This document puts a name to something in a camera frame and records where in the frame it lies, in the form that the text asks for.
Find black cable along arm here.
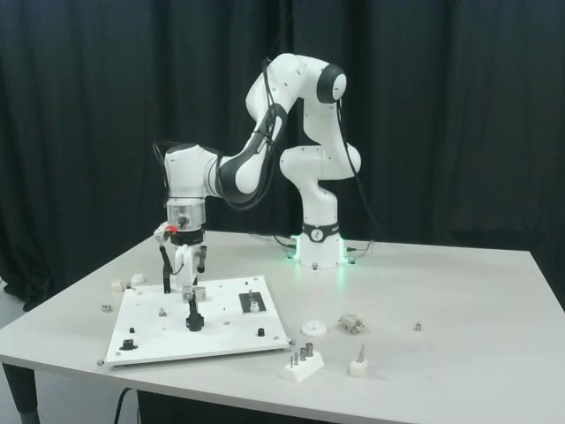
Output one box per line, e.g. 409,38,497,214
222,56,289,209

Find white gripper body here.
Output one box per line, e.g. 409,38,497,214
172,245,199,292

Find black cable under table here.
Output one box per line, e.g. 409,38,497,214
115,387,139,424

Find white task board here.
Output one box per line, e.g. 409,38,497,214
102,275,293,367

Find thin black rod, red tag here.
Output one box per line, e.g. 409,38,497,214
153,223,179,296

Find black waterproof plug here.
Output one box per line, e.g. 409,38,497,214
185,299,206,334

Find black curtains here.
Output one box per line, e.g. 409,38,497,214
0,0,565,313

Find white long peg holder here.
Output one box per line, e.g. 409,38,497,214
280,352,326,381

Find dark table leg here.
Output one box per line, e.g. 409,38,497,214
1,362,36,424

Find black cable to foot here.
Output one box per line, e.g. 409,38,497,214
335,97,375,248

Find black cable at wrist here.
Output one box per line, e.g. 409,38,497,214
151,140,174,198

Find black cable on table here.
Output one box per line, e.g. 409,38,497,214
344,239,376,258

